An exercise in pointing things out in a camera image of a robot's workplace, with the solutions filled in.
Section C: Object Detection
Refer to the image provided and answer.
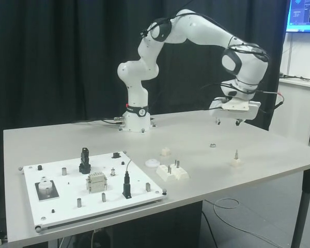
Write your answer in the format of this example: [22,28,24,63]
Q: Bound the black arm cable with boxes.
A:
[139,12,271,63]

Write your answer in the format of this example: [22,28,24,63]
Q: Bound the black camera cable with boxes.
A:
[199,82,223,91]

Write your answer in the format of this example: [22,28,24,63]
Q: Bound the white cabinet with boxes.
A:
[269,76,310,150]

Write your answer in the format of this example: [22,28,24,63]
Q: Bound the grey floor cable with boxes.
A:
[212,197,252,248]

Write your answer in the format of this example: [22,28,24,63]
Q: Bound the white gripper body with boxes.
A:
[209,97,261,121]

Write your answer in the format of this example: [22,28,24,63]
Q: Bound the white peg holder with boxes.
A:
[156,164,177,182]
[173,166,191,180]

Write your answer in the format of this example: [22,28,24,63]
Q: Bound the black curtain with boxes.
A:
[0,0,292,235]

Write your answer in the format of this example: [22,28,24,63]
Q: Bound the black plug with grey cable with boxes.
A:
[121,159,134,200]

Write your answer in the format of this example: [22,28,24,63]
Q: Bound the white medium gear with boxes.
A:
[38,180,54,199]

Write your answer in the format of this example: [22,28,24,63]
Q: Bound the black base cables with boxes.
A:
[71,117,125,128]

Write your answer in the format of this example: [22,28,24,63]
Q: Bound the black D-SUB plug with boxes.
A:
[79,146,91,174]

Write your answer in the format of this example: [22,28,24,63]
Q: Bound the grey rectangular metal connector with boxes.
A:
[86,172,109,195]

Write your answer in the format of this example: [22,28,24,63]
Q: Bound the white large gear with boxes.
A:
[145,159,161,169]

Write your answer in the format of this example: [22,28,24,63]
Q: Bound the black cables on cabinet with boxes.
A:
[278,74,310,84]

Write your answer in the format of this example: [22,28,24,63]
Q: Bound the black equipment box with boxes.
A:
[57,200,205,248]

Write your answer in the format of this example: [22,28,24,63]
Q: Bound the white task board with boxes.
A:
[17,149,169,233]

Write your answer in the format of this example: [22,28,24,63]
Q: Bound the blue screen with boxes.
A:
[286,0,310,33]

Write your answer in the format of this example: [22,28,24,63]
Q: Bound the grey table leg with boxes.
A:
[290,169,310,248]

